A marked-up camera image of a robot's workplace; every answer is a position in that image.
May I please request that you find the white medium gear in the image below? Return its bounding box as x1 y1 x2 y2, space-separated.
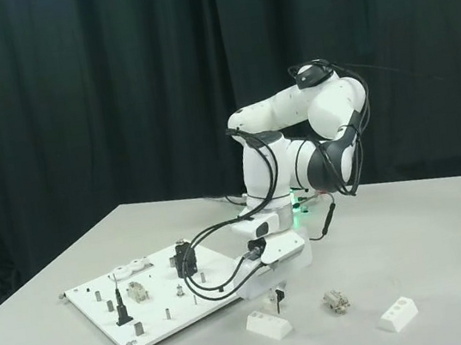
126 257 145 275

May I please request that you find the white large gear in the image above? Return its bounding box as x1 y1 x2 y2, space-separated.
111 263 132 280

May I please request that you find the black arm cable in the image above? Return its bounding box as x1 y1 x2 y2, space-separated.
154 52 398 306

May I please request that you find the white task board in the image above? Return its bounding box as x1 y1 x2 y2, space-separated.
55 233 257 345

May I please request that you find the black curtain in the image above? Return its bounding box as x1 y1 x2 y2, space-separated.
0 0 461 306

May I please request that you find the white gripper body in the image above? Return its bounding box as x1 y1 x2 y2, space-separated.
229 236 319 304

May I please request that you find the white three-hole peg holder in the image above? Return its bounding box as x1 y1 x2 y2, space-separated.
373 294 422 336
243 305 294 345

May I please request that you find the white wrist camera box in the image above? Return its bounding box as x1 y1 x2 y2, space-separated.
231 212 282 243

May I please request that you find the black plug with short cable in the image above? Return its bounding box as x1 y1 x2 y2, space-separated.
106 271 134 329

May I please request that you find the grey base cable with connectors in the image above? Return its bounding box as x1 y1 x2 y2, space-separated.
292 190 335 215

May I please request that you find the grey metal plug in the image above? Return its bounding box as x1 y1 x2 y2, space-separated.
319 287 352 314

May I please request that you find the black D-SUB plug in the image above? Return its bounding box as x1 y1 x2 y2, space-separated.
166 238 200 280

